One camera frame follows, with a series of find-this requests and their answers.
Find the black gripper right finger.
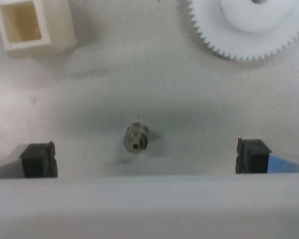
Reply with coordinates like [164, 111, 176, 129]
[235, 138, 299, 175]

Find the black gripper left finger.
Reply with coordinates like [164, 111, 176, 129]
[0, 140, 58, 179]

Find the metal BNC plug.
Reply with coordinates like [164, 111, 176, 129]
[123, 121, 150, 153]

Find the white large gear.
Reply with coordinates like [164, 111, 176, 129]
[178, 0, 299, 62]

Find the white square-hole holder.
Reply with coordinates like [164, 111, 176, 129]
[0, 0, 78, 59]

